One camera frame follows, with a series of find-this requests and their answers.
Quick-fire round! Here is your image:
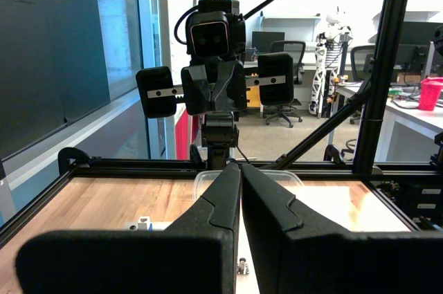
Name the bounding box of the black aluminium frame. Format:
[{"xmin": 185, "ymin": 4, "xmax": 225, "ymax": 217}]
[{"xmin": 0, "ymin": 0, "xmax": 443, "ymax": 250}]

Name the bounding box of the short black camera cable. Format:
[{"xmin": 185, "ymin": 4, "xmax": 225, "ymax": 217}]
[{"xmin": 173, "ymin": 8, "xmax": 195, "ymax": 45}]

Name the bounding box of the white humanoid robot figure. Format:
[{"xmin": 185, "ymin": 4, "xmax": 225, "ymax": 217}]
[{"xmin": 309, "ymin": 6, "xmax": 354, "ymax": 119}]

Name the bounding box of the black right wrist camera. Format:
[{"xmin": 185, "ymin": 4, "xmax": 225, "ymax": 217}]
[{"xmin": 186, "ymin": 0, "xmax": 247, "ymax": 58}]

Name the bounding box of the yellow cabinet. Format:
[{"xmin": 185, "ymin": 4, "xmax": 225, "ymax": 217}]
[{"xmin": 238, "ymin": 77, "xmax": 261, "ymax": 108}]

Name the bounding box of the red plastic bucket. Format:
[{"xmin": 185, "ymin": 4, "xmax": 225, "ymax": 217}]
[{"xmin": 418, "ymin": 77, "xmax": 443, "ymax": 111}]

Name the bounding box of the white task board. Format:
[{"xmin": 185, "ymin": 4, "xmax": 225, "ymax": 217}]
[{"xmin": 124, "ymin": 185, "xmax": 413, "ymax": 294}]

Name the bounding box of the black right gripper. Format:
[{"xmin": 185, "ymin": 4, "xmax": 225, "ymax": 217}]
[{"xmin": 136, "ymin": 52, "xmax": 295, "ymax": 118}]

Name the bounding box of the black office chair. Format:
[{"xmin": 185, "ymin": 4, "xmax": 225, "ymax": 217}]
[
  {"xmin": 349, "ymin": 44, "xmax": 377, "ymax": 125},
  {"xmin": 264, "ymin": 40, "xmax": 307, "ymax": 128}
]

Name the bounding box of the red cabinet panel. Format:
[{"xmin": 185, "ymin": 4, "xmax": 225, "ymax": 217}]
[{"xmin": 174, "ymin": 105, "xmax": 201, "ymax": 160}]

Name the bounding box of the white office desk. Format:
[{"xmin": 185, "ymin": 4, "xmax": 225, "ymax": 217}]
[{"xmin": 327, "ymin": 81, "xmax": 443, "ymax": 163}]

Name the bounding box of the small blue white connector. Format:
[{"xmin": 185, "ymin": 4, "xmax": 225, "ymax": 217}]
[{"xmin": 124, "ymin": 216, "xmax": 154, "ymax": 232}]

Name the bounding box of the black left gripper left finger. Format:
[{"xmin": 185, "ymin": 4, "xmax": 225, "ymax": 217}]
[{"xmin": 15, "ymin": 163, "xmax": 242, "ymax": 294}]

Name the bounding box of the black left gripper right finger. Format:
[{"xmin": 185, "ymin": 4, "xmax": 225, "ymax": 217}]
[{"xmin": 242, "ymin": 164, "xmax": 443, "ymax": 294}]

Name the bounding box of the black computer monitor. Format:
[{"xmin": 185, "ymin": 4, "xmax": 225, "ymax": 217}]
[
  {"xmin": 401, "ymin": 21, "xmax": 443, "ymax": 77},
  {"xmin": 251, "ymin": 30, "xmax": 286, "ymax": 52}
]

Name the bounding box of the clear plastic tub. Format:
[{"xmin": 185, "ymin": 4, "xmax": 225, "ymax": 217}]
[{"xmin": 192, "ymin": 168, "xmax": 302, "ymax": 202}]

